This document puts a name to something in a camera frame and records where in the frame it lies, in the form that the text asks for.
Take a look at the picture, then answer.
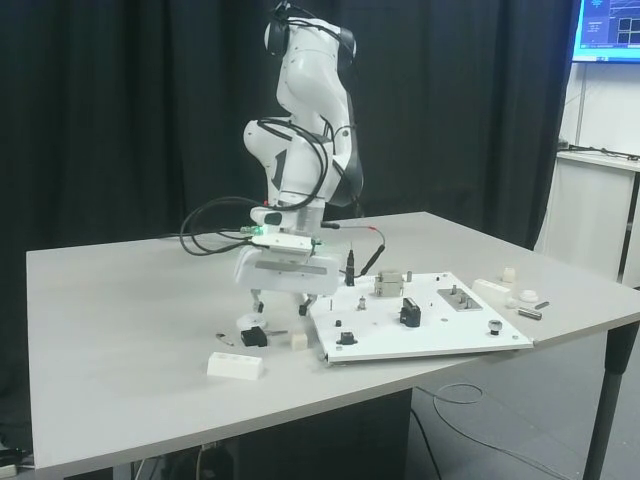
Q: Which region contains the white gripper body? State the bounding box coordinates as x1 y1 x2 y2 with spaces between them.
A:
233 246 339 297

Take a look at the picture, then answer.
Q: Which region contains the long white peg holder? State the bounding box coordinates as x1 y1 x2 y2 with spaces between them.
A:
471 277 513 304

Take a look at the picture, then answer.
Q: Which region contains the black D-SUB plug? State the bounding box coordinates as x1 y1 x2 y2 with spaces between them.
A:
239 325 269 348

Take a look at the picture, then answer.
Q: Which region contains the black slim upright plug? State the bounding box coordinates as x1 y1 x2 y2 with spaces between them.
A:
343 243 357 287

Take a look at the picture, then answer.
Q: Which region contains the white holder with three holes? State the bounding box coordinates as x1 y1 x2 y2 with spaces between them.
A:
206 351 267 384

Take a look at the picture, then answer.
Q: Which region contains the thin black rod red tag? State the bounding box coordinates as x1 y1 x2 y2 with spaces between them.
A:
323 221 387 278

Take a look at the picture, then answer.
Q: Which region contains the black boxy plug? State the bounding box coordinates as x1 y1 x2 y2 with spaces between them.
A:
398 296 424 329

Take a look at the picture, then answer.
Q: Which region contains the white task board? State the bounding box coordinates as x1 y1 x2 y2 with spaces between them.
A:
307 270 536 366

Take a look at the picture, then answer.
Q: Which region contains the black curtain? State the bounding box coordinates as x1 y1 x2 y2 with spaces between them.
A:
0 0 574 281

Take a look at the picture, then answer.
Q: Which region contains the white cabinet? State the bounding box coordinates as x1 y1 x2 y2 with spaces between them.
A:
537 144 640 290

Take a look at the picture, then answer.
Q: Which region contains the dark grey table leg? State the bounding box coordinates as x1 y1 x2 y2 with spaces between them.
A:
583 327 630 480

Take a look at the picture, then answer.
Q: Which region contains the blue screen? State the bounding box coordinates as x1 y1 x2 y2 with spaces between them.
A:
571 0 640 64

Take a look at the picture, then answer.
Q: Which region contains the flat white mount plate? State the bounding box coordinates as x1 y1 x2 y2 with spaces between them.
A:
251 233 317 254

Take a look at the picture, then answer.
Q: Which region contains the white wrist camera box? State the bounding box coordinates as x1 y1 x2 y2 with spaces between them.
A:
249 205 283 227

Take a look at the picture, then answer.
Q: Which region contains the black looping cable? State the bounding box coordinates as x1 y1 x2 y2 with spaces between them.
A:
178 197 264 257

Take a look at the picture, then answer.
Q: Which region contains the grey floor cable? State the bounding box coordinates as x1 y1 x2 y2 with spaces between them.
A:
431 381 594 464

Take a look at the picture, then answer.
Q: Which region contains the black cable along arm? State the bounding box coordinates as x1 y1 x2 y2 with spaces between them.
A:
263 0 365 217

